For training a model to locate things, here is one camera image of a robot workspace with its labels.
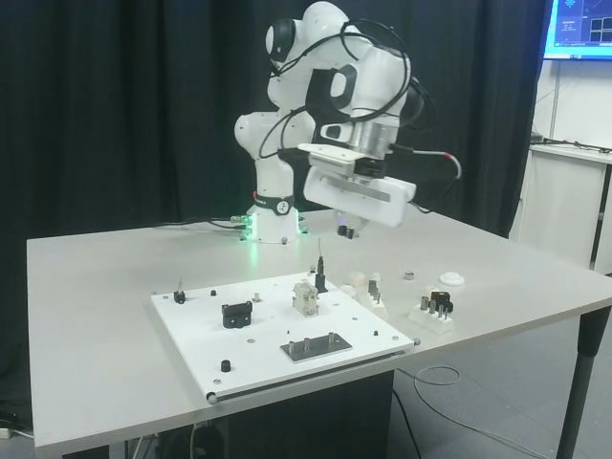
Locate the small black plug with pin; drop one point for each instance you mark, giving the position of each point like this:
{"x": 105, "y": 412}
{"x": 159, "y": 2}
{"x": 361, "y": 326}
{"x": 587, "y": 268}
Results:
{"x": 179, "y": 297}

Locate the white peg holder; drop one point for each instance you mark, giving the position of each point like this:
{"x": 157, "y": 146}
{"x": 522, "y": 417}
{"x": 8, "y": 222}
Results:
{"x": 430, "y": 322}
{"x": 375, "y": 308}

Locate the blue screen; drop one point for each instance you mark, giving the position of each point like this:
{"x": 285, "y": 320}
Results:
{"x": 578, "y": 28}

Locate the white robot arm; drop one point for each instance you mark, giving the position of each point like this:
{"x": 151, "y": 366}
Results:
{"x": 378, "y": 72}

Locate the black box under table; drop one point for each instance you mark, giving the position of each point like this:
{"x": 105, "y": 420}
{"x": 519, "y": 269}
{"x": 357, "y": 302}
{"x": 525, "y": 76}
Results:
{"x": 311, "y": 421}

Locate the white power strip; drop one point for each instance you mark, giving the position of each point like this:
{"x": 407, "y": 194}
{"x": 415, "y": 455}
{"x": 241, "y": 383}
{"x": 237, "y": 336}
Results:
{"x": 4, "y": 432}

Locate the white small gear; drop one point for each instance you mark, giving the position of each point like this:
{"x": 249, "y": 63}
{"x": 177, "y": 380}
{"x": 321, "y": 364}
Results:
{"x": 375, "y": 277}

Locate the white large gear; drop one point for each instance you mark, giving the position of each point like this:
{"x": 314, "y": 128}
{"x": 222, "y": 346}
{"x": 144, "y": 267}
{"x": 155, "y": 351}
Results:
{"x": 452, "y": 279}

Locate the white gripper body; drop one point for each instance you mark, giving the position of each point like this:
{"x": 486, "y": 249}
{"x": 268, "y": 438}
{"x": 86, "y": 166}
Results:
{"x": 363, "y": 201}

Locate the black D-SUB plug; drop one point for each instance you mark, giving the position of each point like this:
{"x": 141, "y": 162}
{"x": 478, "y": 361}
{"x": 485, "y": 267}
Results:
{"x": 442, "y": 297}

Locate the cream plastic block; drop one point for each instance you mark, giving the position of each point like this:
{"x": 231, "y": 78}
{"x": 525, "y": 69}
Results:
{"x": 356, "y": 279}

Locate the dark table leg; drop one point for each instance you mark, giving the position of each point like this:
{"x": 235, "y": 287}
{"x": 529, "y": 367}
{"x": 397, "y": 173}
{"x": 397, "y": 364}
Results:
{"x": 583, "y": 363}

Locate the thick metal peg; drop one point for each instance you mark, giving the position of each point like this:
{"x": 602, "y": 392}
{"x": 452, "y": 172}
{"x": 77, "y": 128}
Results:
{"x": 370, "y": 287}
{"x": 424, "y": 304}

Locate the small white camera box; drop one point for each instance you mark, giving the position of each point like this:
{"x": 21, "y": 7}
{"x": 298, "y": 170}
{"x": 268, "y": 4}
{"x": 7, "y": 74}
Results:
{"x": 334, "y": 131}

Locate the flat white mount plate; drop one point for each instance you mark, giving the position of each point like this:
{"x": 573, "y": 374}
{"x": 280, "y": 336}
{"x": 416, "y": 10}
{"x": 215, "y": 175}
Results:
{"x": 330, "y": 153}

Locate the black curtain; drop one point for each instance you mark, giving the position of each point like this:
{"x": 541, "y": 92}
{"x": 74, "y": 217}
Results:
{"x": 95, "y": 95}

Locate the white cabinet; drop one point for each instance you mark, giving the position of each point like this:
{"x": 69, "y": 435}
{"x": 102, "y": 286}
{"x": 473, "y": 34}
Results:
{"x": 559, "y": 201}

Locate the white task board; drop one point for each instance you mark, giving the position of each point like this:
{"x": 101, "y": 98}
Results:
{"x": 191, "y": 334}

